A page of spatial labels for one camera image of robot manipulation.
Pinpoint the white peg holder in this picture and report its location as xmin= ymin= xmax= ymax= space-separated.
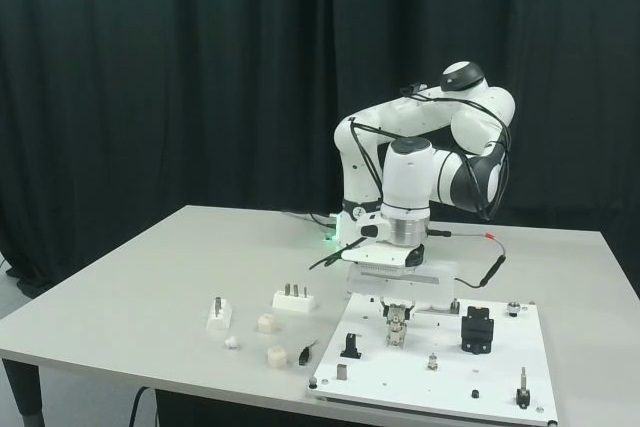
xmin=271 ymin=290 xmax=317 ymax=317
xmin=206 ymin=296 xmax=235 ymax=332

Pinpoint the white box dark window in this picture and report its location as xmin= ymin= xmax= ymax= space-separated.
xmin=357 ymin=211 xmax=391 ymax=239

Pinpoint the flat white mount plate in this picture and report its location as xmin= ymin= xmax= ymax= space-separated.
xmin=341 ymin=242 xmax=414 ymax=266

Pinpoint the black curtain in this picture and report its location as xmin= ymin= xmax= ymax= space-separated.
xmin=0 ymin=0 xmax=640 ymax=281

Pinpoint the black USB plug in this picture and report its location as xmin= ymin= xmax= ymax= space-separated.
xmin=298 ymin=340 xmax=320 ymax=366

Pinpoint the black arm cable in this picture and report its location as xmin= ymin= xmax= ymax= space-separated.
xmin=307 ymin=84 xmax=516 ymax=271

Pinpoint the black rod on wire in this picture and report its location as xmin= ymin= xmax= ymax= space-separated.
xmin=427 ymin=229 xmax=509 ymax=289

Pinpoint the black base cable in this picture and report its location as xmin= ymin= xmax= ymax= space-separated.
xmin=282 ymin=209 xmax=341 ymax=228

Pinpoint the silver wrist ring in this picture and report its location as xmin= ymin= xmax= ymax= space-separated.
xmin=384 ymin=219 xmax=429 ymax=248

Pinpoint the black hanging cable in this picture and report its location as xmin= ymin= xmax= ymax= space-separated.
xmin=130 ymin=385 xmax=157 ymax=427

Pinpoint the white task board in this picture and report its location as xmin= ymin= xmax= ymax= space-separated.
xmin=304 ymin=290 xmax=560 ymax=426

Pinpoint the black table leg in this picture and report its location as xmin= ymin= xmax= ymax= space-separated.
xmin=1 ymin=357 xmax=42 ymax=427

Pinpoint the grey waterproof plug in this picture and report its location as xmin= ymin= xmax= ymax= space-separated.
xmin=385 ymin=304 xmax=409 ymax=334

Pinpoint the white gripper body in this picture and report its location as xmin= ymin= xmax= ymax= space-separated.
xmin=344 ymin=261 xmax=457 ymax=309

